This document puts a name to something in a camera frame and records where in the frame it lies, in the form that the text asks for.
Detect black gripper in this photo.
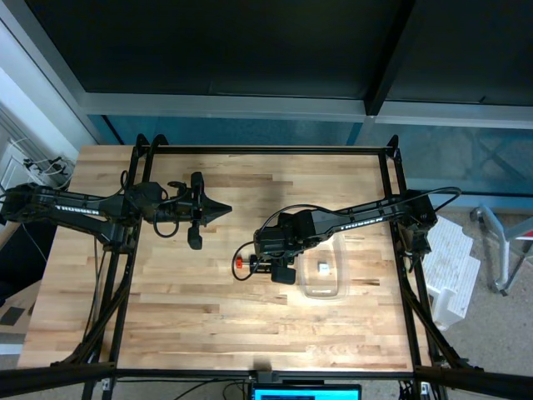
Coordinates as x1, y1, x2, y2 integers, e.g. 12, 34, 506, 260
160, 172, 232, 251
252, 227, 301, 286

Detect clear plastic tub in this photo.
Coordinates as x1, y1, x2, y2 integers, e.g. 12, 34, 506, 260
296, 232, 350, 301

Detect laptop screen with blue edge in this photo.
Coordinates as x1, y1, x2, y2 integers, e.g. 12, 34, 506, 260
251, 383, 362, 400

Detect white foam block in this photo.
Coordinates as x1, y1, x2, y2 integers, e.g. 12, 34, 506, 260
422, 216, 482, 333

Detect white power strip with plugs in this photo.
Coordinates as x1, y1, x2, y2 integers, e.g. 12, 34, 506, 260
22, 156, 70, 177

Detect brown cardboard box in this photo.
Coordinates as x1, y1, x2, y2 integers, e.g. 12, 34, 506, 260
0, 277, 42, 334

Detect grey metal stand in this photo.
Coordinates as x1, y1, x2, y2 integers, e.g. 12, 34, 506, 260
469, 202, 533, 298

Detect black right forearm cable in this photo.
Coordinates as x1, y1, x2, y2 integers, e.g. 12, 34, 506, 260
253, 203, 349, 237

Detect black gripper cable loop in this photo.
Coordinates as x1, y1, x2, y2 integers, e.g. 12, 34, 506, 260
232, 243, 264, 281
152, 214, 181, 239

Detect black table-level camera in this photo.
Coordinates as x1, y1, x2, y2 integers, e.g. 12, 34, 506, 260
248, 361, 279, 384

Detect black aluminium frame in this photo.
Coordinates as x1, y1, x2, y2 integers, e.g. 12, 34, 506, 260
0, 132, 533, 400

